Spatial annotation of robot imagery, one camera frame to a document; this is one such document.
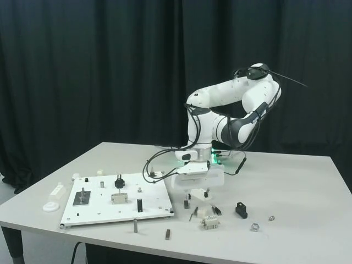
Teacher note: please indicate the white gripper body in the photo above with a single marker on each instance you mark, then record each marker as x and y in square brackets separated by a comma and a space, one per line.
[200, 181]

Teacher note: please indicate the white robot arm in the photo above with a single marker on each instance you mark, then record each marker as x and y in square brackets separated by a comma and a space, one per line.
[217, 93]

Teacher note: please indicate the thick metal square peg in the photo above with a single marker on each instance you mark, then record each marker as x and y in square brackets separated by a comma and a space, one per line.
[168, 233]
[186, 204]

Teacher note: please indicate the dark thin peg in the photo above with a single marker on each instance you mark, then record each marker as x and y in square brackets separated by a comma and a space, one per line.
[193, 213]

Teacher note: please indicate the tall metal round peg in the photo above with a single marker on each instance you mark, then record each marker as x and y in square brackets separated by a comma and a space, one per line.
[135, 226]

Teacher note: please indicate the white peg holder block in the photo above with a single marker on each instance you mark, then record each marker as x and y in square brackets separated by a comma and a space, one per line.
[57, 192]

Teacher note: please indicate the white flat holder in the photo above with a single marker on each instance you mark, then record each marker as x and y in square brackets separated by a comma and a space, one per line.
[200, 195]

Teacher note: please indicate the metal USB plug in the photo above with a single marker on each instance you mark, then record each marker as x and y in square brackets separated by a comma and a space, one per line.
[216, 209]

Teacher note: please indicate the beige rectangular plug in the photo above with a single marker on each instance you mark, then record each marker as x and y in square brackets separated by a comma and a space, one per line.
[208, 222]

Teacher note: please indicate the black D-SUB plug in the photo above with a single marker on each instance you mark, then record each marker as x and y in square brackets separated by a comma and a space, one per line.
[241, 210]

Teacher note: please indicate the metal hex bolt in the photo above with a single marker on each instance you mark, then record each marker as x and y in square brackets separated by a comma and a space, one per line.
[255, 227]

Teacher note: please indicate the small metal nut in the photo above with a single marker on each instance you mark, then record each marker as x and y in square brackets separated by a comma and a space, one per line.
[271, 218]

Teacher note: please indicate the black round plug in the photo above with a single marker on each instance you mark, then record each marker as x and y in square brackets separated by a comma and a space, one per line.
[119, 182]

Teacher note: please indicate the white task board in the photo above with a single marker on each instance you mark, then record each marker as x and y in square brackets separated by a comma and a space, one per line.
[110, 209]

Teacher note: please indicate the small white holder block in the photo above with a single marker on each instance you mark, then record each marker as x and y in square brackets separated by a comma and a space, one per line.
[100, 173]

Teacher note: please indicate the white large gear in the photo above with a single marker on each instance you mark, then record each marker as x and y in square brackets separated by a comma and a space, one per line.
[50, 206]

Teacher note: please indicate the black curtain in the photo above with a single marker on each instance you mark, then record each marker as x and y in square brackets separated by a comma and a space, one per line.
[96, 68]

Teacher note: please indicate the dark table leg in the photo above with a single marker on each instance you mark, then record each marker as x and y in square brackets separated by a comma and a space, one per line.
[11, 244]

